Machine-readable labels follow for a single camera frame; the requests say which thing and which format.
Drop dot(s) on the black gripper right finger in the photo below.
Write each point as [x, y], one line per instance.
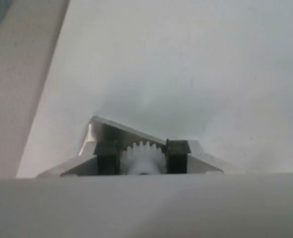
[176, 158]

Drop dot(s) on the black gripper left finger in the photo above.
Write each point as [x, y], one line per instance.
[106, 161]

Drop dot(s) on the white small gear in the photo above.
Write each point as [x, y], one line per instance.
[142, 158]

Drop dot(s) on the white task board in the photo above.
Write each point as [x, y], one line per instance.
[161, 62]

